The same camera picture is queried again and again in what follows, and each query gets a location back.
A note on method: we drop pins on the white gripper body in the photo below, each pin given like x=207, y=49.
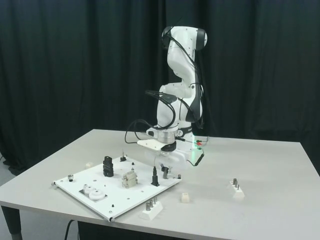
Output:
x=176, y=160

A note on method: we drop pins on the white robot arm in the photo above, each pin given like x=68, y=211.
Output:
x=175, y=65

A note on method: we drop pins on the small metal round peg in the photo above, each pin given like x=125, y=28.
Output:
x=155, y=201

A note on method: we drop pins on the medium metal round peg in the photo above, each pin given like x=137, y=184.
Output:
x=151, y=203

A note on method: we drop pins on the large metal round peg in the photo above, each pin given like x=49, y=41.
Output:
x=147, y=206

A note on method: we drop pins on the white round peg holder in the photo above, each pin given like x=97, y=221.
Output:
x=153, y=212

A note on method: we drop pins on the large metal square peg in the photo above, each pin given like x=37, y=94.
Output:
x=235, y=182

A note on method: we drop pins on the medium metal square peg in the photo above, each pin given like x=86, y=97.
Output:
x=238, y=187

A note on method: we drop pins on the white square peg holder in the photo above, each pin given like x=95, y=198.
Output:
x=237, y=193

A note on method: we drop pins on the black upright plug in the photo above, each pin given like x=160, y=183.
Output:
x=155, y=180

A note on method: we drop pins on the thin black rod red tag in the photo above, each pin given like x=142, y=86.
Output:
x=188, y=141

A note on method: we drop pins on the small white cube holder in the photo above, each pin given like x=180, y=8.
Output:
x=185, y=197

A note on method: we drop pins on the white task board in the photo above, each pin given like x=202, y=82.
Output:
x=140, y=195

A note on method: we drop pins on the small black plug with pin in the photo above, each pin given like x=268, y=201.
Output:
x=123, y=158

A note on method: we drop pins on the black D-SUB plug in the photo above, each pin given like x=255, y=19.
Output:
x=108, y=167

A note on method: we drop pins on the white large gear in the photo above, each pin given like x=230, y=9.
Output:
x=98, y=196

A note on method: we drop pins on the white medium gear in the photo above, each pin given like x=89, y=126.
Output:
x=89, y=192

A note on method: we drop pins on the white small gear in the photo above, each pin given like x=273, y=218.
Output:
x=85, y=186

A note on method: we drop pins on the metal BNC plug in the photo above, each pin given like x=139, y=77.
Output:
x=70, y=178

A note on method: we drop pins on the black curtain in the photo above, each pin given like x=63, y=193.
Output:
x=75, y=62

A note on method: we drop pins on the dark table leg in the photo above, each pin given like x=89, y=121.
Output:
x=11, y=222

